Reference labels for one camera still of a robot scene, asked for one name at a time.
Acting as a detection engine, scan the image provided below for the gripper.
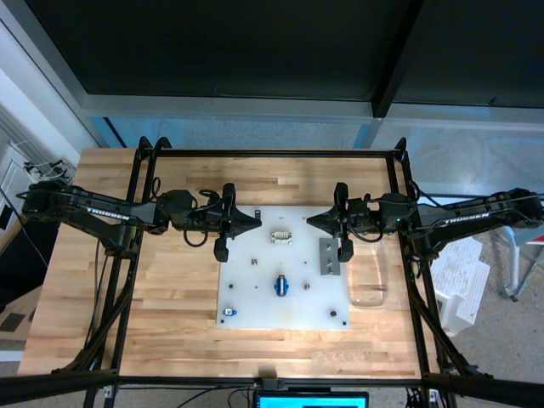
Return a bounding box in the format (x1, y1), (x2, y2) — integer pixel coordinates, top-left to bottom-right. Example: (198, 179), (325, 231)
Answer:
(212, 182), (262, 264)
(306, 182), (355, 263)

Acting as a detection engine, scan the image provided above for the grey metal peg block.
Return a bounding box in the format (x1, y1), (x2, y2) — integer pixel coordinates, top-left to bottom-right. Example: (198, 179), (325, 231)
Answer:
(318, 236), (342, 277)

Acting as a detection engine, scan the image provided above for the clear plastic tub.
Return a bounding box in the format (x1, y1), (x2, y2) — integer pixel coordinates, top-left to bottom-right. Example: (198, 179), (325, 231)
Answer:
(348, 241), (390, 310)

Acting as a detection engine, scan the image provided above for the white task board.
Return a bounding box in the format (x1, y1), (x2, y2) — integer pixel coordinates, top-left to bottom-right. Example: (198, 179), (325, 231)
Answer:
(216, 206), (352, 331)

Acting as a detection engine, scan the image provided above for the blue laptop screen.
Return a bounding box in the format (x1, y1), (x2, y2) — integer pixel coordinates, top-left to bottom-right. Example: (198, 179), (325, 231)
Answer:
(253, 390), (370, 408)

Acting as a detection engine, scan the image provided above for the grey metal stand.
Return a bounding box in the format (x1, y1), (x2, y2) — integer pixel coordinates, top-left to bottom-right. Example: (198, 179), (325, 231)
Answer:
(492, 227), (544, 303)

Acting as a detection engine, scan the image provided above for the cardboard box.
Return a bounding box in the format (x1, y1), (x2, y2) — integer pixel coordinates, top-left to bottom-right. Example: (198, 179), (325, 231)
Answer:
(0, 283), (43, 363)

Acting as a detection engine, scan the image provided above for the white cabinet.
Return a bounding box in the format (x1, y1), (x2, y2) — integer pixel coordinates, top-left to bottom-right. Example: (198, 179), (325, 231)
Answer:
(0, 142), (33, 222)

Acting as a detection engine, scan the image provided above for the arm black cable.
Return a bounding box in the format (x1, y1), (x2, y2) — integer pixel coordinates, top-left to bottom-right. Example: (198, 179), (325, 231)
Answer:
(350, 195), (386, 241)
(182, 223), (210, 248)

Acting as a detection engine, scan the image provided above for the blue round clamp mount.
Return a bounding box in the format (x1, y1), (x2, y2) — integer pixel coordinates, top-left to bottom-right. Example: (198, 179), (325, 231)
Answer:
(272, 274), (291, 298)

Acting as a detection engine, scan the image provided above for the black aluminium frame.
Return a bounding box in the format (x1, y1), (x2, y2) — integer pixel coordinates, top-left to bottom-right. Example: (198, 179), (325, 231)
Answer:
(0, 135), (544, 408)

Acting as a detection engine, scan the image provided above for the black table-level camera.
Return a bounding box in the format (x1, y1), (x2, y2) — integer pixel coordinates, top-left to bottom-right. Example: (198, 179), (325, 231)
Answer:
(253, 373), (291, 393)

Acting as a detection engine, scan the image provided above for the white and black cable bundle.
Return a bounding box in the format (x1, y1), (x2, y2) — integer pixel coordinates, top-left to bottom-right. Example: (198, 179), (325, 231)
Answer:
(23, 157), (76, 179)

